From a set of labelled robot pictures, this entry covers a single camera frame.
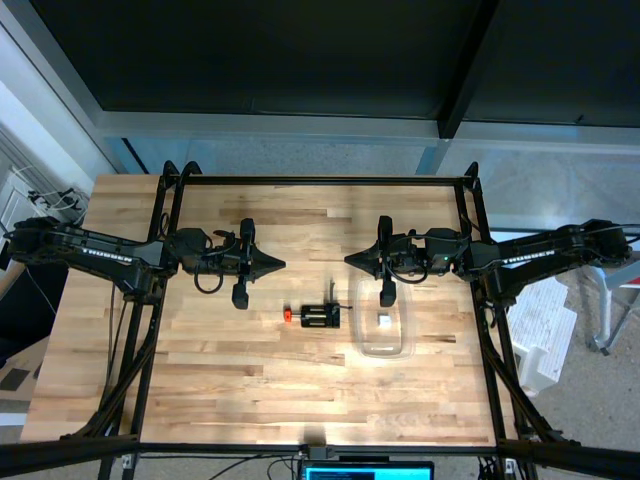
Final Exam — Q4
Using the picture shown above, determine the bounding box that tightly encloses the power strip with plugs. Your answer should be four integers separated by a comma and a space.
25, 186, 87, 214

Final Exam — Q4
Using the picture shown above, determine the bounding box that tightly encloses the black case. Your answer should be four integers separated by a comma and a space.
0, 259, 69, 369

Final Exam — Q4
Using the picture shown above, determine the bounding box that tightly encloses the grey metal stand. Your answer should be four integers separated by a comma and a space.
564, 247, 640, 357

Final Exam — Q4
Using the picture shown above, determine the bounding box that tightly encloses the blue laptop screen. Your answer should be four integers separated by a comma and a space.
299, 460, 435, 480

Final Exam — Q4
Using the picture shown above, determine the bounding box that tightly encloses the clear plastic tub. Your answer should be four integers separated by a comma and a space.
352, 277, 417, 361

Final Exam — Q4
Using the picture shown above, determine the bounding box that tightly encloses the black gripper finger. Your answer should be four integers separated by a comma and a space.
252, 263, 288, 283
343, 260, 380, 279
252, 244, 288, 266
343, 243, 380, 263

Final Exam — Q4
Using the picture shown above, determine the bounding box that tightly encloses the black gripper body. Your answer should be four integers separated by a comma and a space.
201, 217, 259, 311
375, 216, 430, 309

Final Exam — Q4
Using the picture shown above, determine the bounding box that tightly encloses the black metal frame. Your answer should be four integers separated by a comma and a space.
0, 159, 640, 480

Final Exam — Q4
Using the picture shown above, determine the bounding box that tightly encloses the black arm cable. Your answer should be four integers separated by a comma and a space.
386, 228, 464, 285
193, 227, 237, 295

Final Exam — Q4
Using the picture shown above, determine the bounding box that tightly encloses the black vise with orange knob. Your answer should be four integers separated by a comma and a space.
282, 302, 343, 331

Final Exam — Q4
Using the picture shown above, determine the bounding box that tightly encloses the cardboard box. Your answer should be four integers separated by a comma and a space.
0, 334, 51, 401

